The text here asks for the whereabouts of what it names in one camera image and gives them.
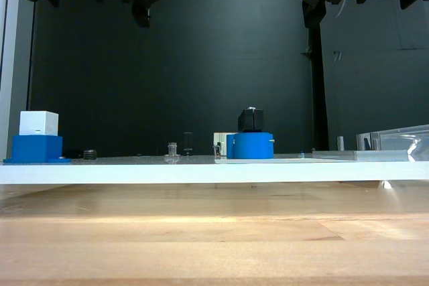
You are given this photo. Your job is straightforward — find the black silver connector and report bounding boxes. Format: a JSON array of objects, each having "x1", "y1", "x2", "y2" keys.
[{"x1": 237, "y1": 106, "x2": 264, "y2": 133}]

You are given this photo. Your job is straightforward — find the dark translucent tube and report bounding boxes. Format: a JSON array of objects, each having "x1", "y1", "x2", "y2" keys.
[{"x1": 183, "y1": 131, "x2": 194, "y2": 157}]

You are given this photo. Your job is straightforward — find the white cube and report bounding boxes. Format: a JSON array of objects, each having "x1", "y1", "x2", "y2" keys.
[{"x1": 19, "y1": 110, "x2": 60, "y2": 136}]

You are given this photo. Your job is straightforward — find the beige multi-pin connector housing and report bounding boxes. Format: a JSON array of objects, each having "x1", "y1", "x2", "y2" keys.
[{"x1": 212, "y1": 131, "x2": 233, "y2": 159}]

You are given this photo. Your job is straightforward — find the clear plastic tub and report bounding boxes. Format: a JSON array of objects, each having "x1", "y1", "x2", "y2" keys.
[{"x1": 355, "y1": 124, "x2": 429, "y2": 190}]

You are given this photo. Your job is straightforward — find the grey aluminium block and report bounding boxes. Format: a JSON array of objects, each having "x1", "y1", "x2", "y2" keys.
[{"x1": 311, "y1": 149, "x2": 412, "y2": 163}]

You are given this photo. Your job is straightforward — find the white task board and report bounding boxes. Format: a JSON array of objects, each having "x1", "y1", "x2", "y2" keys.
[{"x1": 0, "y1": 155, "x2": 429, "y2": 186}]

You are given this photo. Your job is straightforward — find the black table frame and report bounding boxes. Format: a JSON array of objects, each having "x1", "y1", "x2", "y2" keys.
[{"x1": 303, "y1": 26, "x2": 331, "y2": 151}]

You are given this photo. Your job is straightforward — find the blue round mount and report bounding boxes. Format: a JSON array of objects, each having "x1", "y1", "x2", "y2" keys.
[{"x1": 227, "y1": 131, "x2": 275, "y2": 160}]

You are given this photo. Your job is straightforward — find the blue square mount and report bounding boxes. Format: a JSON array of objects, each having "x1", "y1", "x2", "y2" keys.
[{"x1": 3, "y1": 134, "x2": 72, "y2": 165}]

